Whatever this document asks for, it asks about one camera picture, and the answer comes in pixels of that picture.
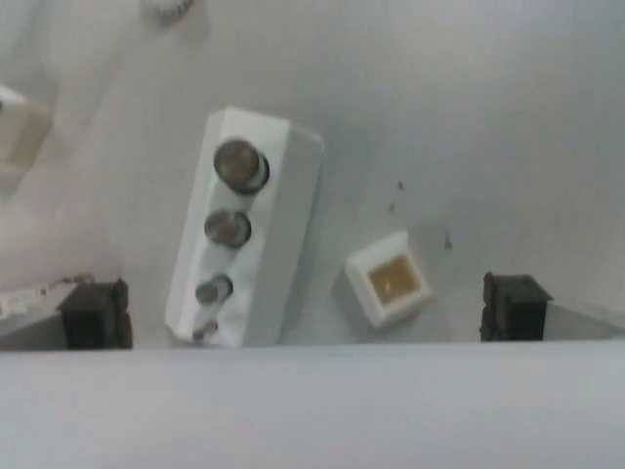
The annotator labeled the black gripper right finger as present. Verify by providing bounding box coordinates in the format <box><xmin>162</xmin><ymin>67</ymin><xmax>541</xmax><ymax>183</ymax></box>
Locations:
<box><xmin>480</xmin><ymin>272</ymin><xmax>625</xmax><ymax>343</ymax></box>

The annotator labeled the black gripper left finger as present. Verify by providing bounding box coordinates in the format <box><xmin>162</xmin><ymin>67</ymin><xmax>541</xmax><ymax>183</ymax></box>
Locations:
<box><xmin>0</xmin><ymin>277</ymin><xmax>134</xmax><ymax>352</ymax></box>

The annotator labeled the thinnest metal round peg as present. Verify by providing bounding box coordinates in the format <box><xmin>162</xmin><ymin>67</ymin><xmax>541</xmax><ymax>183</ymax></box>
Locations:
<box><xmin>191</xmin><ymin>320</ymin><xmax>220</xmax><ymax>342</ymax></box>

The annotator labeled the small metal round peg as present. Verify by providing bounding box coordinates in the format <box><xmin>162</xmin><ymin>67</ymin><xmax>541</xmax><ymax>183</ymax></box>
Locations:
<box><xmin>195</xmin><ymin>275</ymin><xmax>233</xmax><ymax>305</ymax></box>

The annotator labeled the medium metal round peg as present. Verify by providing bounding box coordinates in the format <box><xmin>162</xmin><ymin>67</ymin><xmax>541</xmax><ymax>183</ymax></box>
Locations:
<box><xmin>203</xmin><ymin>210</ymin><xmax>253</xmax><ymax>249</ymax></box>

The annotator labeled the white peg holder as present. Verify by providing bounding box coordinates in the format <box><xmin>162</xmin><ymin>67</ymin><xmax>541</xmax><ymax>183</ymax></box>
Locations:
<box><xmin>164</xmin><ymin>107</ymin><xmax>324</xmax><ymax>349</ymax></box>

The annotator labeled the largest metal round peg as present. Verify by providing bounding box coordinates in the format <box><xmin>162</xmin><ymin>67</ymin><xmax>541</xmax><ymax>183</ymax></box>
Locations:
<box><xmin>213</xmin><ymin>140</ymin><xmax>271</xmax><ymax>195</ymax></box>

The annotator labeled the white small square holder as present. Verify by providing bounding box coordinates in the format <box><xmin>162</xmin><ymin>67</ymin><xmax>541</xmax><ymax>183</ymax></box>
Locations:
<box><xmin>344</xmin><ymin>229</ymin><xmax>434</xmax><ymax>329</ymax></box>

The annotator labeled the beige waterproof plug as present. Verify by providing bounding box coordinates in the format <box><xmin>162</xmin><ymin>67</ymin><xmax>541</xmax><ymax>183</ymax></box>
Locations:
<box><xmin>0</xmin><ymin>85</ymin><xmax>54</xmax><ymax>173</ymax></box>

